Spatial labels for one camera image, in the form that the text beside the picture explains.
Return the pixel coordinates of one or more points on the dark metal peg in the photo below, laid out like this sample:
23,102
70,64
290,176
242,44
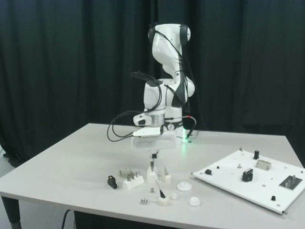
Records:
151,165

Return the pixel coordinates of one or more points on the metal BNC plug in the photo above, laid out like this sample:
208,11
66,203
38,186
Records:
152,190

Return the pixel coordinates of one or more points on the wide white peg holder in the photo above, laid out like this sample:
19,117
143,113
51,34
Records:
133,184

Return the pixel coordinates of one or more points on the white medium gear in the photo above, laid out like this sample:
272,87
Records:
194,201

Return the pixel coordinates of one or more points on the black D-SUB plug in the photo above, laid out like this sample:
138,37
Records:
112,181

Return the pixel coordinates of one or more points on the white large gear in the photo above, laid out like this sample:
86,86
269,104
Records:
184,186

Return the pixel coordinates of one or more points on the white task board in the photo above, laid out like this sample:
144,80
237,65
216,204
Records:
250,186

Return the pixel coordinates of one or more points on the tall white peg holder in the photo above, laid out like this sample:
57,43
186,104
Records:
152,176

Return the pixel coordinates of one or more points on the black waterproof plug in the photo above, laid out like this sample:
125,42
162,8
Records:
163,195

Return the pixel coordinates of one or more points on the black curtain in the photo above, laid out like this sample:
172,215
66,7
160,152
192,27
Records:
47,71

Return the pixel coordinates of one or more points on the small white peg holder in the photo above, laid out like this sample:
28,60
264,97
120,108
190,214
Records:
166,178

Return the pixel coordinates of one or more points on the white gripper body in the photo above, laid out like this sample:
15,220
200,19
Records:
155,142

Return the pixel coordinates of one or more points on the black table leg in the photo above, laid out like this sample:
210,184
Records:
10,210

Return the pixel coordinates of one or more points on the round white plug holder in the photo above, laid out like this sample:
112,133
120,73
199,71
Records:
163,201

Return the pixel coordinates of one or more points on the thick metal round peg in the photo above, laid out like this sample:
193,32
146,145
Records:
129,178

